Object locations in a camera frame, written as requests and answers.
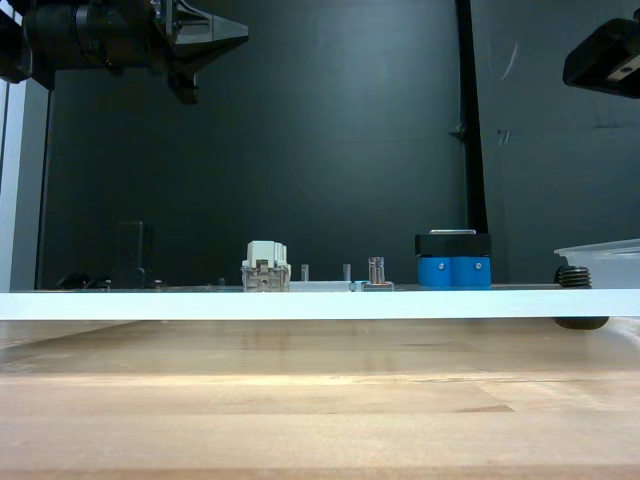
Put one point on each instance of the small black socket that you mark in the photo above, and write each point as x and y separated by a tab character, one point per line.
131	250

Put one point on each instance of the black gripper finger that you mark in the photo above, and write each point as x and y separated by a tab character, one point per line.
185	65
210	30

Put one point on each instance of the white taskboard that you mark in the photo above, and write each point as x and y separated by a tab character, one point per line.
320	305

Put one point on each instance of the large blue black connector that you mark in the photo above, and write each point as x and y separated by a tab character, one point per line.
450	272

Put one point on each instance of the small metal coaxial connector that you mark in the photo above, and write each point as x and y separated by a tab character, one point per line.
376	270

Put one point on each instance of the beige connector housing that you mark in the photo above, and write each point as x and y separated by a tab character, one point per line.
265	260

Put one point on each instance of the black ribbed knob screw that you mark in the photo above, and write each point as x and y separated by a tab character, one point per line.
575	277

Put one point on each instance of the clear plastic tub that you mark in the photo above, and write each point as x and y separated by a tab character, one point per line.
615	260

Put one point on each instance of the aluminium bar block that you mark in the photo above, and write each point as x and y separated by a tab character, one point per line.
320	286

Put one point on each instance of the black rubber foot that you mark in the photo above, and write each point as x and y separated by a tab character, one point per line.
580	323

